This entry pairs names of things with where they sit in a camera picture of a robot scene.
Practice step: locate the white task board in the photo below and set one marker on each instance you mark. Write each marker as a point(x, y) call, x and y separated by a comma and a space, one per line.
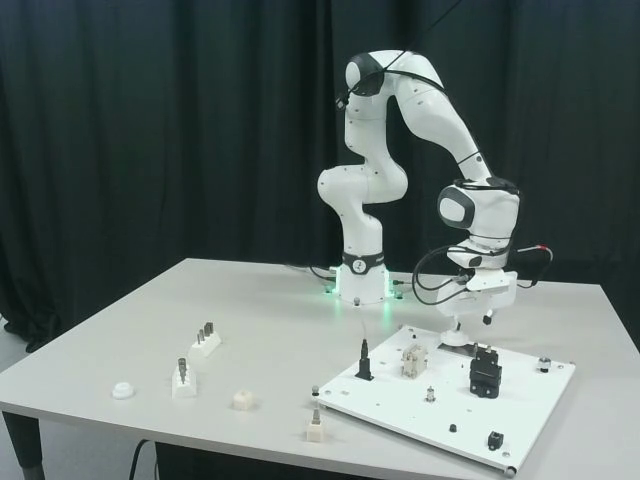
point(450, 415)

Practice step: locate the beige metal connector block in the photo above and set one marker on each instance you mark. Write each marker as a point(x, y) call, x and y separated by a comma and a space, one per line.
point(413, 361)

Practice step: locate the wide cream holder block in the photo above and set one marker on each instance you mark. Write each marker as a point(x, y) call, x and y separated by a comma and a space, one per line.
point(245, 401)

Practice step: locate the white medium gear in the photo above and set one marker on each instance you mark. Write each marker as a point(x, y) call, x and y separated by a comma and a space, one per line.
point(122, 391)

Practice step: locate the large square metal peg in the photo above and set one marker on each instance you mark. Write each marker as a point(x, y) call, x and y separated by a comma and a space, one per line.
point(210, 331)

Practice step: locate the grey waterproof plug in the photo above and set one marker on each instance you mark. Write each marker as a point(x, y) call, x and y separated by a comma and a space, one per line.
point(544, 364)

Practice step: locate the narrow cream holder block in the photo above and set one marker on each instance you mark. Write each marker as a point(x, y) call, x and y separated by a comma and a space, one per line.
point(316, 434)

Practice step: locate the metal BNC plug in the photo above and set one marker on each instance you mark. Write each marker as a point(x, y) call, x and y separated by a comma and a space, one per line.
point(430, 394)

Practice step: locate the black D-SUB plug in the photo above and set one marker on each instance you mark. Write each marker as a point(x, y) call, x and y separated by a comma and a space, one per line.
point(484, 375)

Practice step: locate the white large gear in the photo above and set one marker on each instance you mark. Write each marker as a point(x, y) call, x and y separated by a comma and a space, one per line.
point(455, 340)

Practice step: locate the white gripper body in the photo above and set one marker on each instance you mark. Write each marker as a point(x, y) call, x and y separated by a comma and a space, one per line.
point(495, 297)

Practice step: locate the white holder with square pegs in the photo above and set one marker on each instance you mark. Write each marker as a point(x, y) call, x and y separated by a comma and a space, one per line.
point(206, 347)

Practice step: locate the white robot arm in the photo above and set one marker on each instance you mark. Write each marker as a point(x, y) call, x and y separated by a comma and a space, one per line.
point(360, 200)

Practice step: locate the white holder with round pegs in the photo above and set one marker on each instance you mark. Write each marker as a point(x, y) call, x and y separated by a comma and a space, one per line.
point(184, 389)

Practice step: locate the metal bolt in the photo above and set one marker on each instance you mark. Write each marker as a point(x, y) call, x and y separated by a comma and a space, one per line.
point(316, 415)

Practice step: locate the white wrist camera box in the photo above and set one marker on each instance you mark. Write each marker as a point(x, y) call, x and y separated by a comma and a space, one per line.
point(470, 257)

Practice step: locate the black curtain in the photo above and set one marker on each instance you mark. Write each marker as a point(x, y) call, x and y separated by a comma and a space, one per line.
point(100, 100)

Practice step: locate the thick round metal peg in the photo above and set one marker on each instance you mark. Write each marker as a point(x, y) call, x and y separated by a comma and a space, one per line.
point(183, 365)

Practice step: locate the dark table leg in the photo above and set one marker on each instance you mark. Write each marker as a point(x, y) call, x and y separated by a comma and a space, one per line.
point(22, 450)

